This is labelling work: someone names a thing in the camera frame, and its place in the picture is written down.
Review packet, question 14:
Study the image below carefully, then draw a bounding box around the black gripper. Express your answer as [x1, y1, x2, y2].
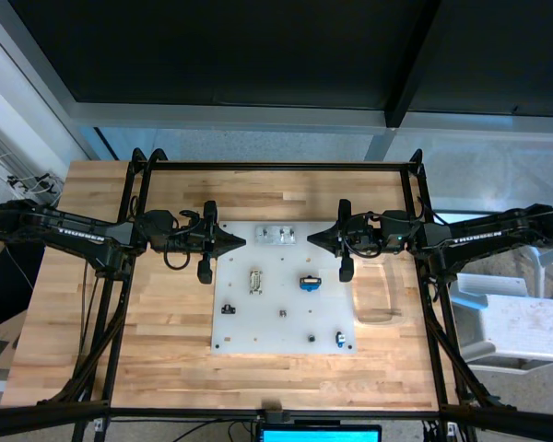
[306, 199, 382, 284]
[180, 200, 246, 285]

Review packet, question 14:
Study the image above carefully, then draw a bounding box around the aluminium block with pins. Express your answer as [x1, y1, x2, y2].
[256, 225, 298, 246]

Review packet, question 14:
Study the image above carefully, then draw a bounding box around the clear plastic tub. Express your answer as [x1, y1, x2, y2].
[352, 255, 406, 327]

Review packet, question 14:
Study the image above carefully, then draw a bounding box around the white board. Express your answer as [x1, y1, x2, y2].
[210, 220, 359, 355]

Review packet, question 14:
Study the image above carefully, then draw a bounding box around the blue laptop screen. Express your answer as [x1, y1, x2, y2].
[256, 423, 382, 442]

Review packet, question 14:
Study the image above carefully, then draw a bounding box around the white plastic stool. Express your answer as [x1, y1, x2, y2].
[451, 271, 553, 372]

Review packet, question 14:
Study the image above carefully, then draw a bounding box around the cardboard box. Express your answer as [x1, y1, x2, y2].
[0, 310, 29, 369]

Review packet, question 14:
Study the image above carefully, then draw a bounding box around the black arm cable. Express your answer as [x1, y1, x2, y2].
[342, 210, 384, 259]
[162, 209, 199, 272]

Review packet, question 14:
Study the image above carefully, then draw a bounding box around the black metal frame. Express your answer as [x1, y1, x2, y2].
[0, 146, 553, 442]

